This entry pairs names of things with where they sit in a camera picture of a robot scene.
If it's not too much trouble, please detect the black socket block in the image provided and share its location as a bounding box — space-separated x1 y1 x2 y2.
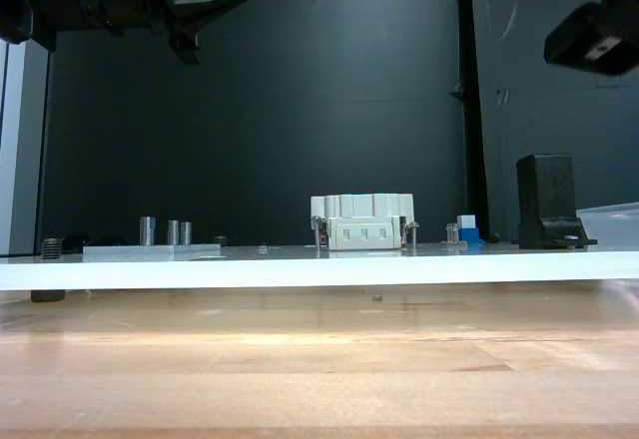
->
515 153 599 251

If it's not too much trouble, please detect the clear plastic tub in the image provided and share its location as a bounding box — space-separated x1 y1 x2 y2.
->
573 202 639 255

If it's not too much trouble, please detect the small white socket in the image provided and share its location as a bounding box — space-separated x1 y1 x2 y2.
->
456 214 484 251

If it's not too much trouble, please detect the grey metal plate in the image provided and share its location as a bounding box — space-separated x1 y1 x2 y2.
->
82 242 223 262

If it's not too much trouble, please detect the beige connector housing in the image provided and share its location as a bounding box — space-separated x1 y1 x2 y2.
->
309 192 415 251

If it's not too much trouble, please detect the white task board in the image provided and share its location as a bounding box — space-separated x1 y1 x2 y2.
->
0 243 639 293

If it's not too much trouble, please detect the black wall post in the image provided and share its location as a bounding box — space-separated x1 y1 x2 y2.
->
452 0 493 240

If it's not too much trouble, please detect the black frame clamp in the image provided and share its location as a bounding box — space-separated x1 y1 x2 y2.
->
63 232 92 253

